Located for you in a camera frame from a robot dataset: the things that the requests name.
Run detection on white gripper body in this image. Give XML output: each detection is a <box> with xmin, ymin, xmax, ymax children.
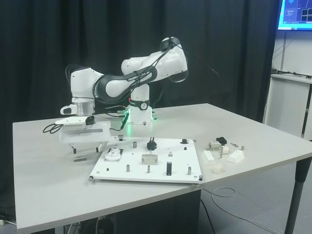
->
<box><xmin>59</xmin><ymin>121</ymin><xmax>112</xmax><ymax>144</ymax></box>

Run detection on white wedge peg holder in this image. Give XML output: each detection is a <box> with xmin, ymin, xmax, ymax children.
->
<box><xmin>202</xmin><ymin>150</ymin><xmax>215</xmax><ymax>166</ymax></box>
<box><xmin>226</xmin><ymin>150</ymin><xmax>245</xmax><ymax>163</ymax></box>

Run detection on white large gear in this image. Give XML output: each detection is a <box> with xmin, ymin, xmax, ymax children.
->
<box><xmin>104</xmin><ymin>150</ymin><xmax>122</xmax><ymax>161</ymax></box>

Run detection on thin black rod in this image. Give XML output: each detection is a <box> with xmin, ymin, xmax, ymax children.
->
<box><xmin>119</xmin><ymin>114</ymin><xmax>130</xmax><ymax>130</ymax></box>

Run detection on metal D-SUB plug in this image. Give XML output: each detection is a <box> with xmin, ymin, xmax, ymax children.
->
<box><xmin>141</xmin><ymin>153</ymin><xmax>158</xmax><ymax>166</ymax></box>

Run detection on black waterproof plug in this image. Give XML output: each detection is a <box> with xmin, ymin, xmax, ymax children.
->
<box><xmin>146</xmin><ymin>136</ymin><xmax>156</xmax><ymax>151</ymax></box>

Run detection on white task board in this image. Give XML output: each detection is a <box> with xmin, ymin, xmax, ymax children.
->
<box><xmin>89</xmin><ymin>136</ymin><xmax>205</xmax><ymax>187</ymax></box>

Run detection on black curtains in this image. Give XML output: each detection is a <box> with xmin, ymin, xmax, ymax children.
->
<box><xmin>0</xmin><ymin>0</ymin><xmax>278</xmax><ymax>156</ymax></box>

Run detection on metal connector housing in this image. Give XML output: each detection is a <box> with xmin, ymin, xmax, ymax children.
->
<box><xmin>206</xmin><ymin>140</ymin><xmax>221</xmax><ymax>151</ymax></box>

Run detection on white cabinet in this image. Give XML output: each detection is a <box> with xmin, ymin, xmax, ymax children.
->
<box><xmin>262</xmin><ymin>72</ymin><xmax>312</xmax><ymax>141</ymax></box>

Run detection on blue screen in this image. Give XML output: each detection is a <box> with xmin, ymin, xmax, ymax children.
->
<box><xmin>277</xmin><ymin>0</ymin><xmax>312</xmax><ymax>32</ymax></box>

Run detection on grey floor cable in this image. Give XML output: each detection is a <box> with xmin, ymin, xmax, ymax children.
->
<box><xmin>204</xmin><ymin>187</ymin><xmax>312</xmax><ymax>230</ymax></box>

